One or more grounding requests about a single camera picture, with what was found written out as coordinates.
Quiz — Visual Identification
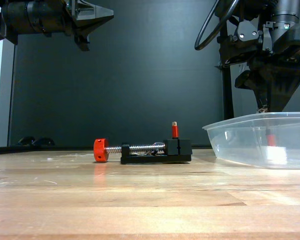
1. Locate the black wall post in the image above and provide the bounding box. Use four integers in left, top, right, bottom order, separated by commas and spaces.
214, 19, 235, 121

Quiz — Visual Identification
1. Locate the black curved frame bracket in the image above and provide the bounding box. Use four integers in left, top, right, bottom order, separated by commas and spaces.
35, 136, 56, 147
18, 136, 36, 147

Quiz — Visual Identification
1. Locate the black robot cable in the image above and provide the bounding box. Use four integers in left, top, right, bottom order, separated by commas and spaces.
194, 0, 239, 51

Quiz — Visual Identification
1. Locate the red rca connector braided cable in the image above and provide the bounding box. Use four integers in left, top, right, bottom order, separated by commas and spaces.
257, 103, 277, 147

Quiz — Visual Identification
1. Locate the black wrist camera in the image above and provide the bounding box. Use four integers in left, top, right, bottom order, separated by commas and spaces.
273, 23, 300, 62

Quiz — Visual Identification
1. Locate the clear plastic tub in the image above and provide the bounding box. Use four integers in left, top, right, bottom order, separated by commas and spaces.
201, 111, 300, 171

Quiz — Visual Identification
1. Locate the black clamp hub red knob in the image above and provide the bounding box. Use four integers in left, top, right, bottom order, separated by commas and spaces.
93, 137, 193, 165

